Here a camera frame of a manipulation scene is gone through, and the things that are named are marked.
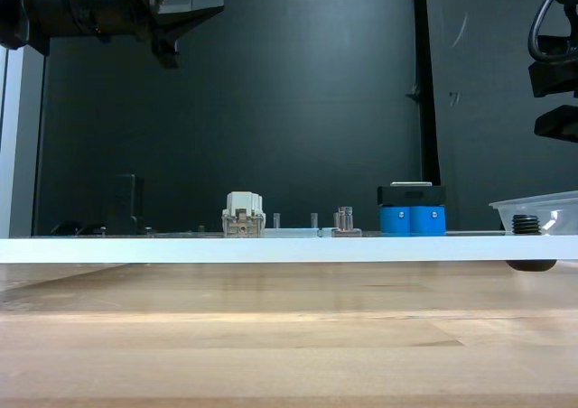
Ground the black wall post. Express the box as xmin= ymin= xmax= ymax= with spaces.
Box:
xmin=409 ymin=0 xmax=443 ymax=187

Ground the white task board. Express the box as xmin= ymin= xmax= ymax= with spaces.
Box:
xmin=0 ymin=232 xmax=578 ymax=273

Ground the blue and black connector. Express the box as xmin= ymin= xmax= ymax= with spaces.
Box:
xmin=377 ymin=181 xmax=448 ymax=236

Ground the small metal socket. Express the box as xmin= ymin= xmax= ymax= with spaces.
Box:
xmin=331 ymin=205 xmax=362 ymax=238

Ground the clear plastic tub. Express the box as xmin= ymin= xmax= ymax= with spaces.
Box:
xmin=488 ymin=190 xmax=578 ymax=236

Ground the aluminium block with posts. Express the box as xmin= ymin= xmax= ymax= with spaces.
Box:
xmin=263 ymin=212 xmax=322 ymax=238

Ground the black set screw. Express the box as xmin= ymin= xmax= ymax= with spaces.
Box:
xmin=511 ymin=214 xmax=542 ymax=236

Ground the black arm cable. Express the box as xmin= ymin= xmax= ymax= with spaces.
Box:
xmin=527 ymin=0 xmax=566 ymax=62

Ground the beige connector housing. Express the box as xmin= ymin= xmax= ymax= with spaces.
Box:
xmin=220 ymin=190 xmax=266 ymax=238

